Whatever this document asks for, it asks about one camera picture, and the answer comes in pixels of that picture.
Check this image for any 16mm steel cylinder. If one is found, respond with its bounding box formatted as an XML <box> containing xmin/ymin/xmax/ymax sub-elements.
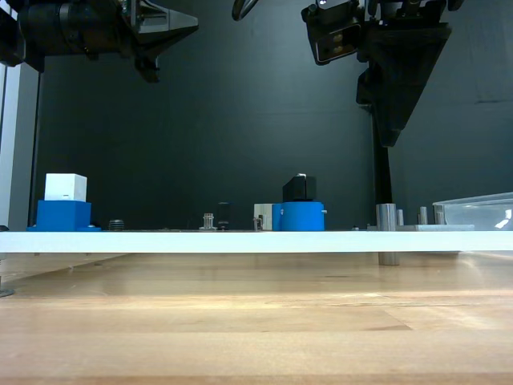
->
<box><xmin>375</xmin><ymin>203</ymin><xmax>400</xmax><ymax>266</ymax></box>

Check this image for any white taskboard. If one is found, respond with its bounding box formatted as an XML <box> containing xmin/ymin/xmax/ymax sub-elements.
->
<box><xmin>0</xmin><ymin>230</ymin><xmax>513</xmax><ymax>255</ymax></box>

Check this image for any blue round clamp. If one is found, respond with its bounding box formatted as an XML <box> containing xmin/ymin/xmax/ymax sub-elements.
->
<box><xmin>272</xmin><ymin>172</ymin><xmax>328</xmax><ymax>233</ymax></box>

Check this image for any beige connector housing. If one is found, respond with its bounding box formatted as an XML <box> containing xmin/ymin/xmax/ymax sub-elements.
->
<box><xmin>252</xmin><ymin>202</ymin><xmax>277</xmax><ymax>232</ymax></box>

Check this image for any clear plastic tub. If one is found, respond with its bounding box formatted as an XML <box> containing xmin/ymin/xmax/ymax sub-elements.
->
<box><xmin>431</xmin><ymin>192</ymin><xmax>513</xmax><ymax>233</ymax></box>

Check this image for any small black connector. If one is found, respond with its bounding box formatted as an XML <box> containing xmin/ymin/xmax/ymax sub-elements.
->
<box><xmin>217</xmin><ymin>201</ymin><xmax>232</xmax><ymax>232</ymax></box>

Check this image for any blue holder with white cube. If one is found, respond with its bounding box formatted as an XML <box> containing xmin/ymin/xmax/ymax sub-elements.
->
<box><xmin>26</xmin><ymin>172</ymin><xmax>102</xmax><ymax>233</ymax></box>

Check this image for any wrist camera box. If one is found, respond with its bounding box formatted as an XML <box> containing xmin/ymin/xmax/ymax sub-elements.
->
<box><xmin>301</xmin><ymin>0</ymin><xmax>364</xmax><ymax>67</ymax></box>

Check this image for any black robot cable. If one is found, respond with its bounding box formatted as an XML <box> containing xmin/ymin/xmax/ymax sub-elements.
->
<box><xmin>231</xmin><ymin>0</ymin><xmax>258</xmax><ymax>21</ymax></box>

